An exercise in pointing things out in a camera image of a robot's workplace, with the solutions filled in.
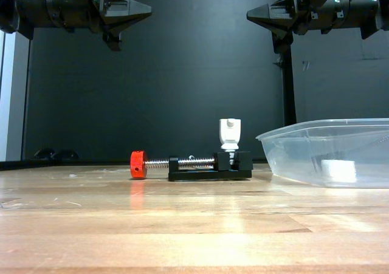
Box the black plug with braided cable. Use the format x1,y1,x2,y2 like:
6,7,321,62
309,133,389,173

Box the clear plastic tub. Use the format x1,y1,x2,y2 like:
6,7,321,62
254,118,389,190

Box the orange round clamp knob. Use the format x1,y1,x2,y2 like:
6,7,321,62
130,150,149,180

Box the black rounded knob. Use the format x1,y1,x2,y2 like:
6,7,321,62
52,148,80,161
33,148,56,161

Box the silver threaded clamp screw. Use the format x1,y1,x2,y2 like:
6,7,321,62
144,156,217,169

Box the black bench clamp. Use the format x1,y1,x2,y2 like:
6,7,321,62
168,151,253,183

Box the black vertical frame post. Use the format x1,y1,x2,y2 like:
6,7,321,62
281,35,298,128
20,27,33,162

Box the black horizontal frame rail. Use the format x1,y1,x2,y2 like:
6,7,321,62
0,158,271,171

